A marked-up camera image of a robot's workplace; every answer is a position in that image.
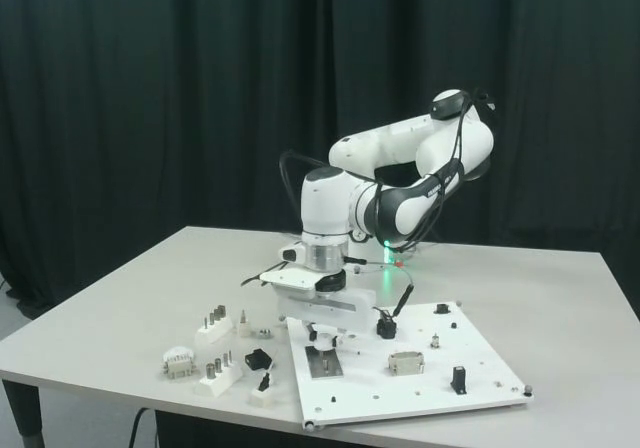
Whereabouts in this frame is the thin black rod on wire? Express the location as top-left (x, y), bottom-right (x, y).
top-left (352, 259), bottom-right (417, 319)

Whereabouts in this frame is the black D-SUB plug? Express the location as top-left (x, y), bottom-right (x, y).
top-left (243, 347), bottom-right (270, 372)

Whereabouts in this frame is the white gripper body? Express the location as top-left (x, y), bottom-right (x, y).
top-left (272, 289), bottom-right (377, 333)

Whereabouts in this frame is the black camera cable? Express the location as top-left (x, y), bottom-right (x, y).
top-left (242, 266), bottom-right (287, 287)

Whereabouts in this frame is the white square peg holder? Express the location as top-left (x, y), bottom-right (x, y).
top-left (193, 315), bottom-right (235, 345)

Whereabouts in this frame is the small white plug holder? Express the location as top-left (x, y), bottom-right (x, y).
top-left (249, 386), bottom-right (278, 410)

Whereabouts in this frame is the white round peg holder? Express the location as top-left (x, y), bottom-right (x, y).
top-left (193, 362), bottom-right (245, 398)

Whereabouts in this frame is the black USB plug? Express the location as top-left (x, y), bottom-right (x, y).
top-left (257, 349), bottom-right (277, 392)

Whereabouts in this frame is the dark table leg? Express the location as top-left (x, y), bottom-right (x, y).
top-left (2, 380), bottom-right (44, 448)

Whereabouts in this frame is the white task board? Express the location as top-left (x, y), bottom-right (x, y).
top-left (285, 300), bottom-right (534, 417)

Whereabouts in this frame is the white large gear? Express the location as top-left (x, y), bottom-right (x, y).
top-left (163, 346), bottom-right (195, 369)

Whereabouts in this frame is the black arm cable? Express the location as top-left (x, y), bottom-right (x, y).
top-left (278, 151), bottom-right (322, 205)
top-left (372, 87), bottom-right (497, 259)

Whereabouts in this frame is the black curtain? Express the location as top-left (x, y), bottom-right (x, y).
top-left (0, 0), bottom-right (640, 319)

